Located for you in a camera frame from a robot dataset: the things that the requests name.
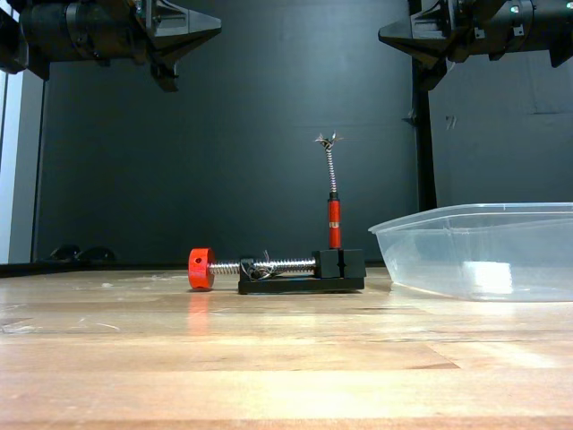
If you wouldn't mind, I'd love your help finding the clear plastic tub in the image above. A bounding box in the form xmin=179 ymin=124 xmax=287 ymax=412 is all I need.
xmin=367 ymin=202 xmax=573 ymax=304

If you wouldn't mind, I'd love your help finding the silver spring clamp screw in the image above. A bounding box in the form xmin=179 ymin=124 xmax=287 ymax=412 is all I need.
xmin=209 ymin=254 xmax=317 ymax=276

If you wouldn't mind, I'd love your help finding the red round clamp knob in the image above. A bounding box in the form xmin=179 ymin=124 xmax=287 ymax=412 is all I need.
xmin=186 ymin=246 xmax=218 ymax=292

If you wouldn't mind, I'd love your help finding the black clamp fixture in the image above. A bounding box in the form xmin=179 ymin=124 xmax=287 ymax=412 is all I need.
xmin=237 ymin=247 xmax=367 ymax=296

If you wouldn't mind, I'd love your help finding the white foam block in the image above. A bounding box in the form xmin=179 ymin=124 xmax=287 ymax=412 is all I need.
xmin=462 ymin=261 xmax=513 ymax=297

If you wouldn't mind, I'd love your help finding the black frame post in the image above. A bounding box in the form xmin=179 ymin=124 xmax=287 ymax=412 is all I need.
xmin=402 ymin=88 xmax=439 ymax=212

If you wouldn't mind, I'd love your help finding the frayed braided wire bundle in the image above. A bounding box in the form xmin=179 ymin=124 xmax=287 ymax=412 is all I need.
xmin=247 ymin=249 xmax=278 ymax=283

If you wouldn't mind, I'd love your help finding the black frame rail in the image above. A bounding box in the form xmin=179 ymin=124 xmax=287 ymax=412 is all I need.
xmin=0 ymin=261 xmax=394 ymax=280

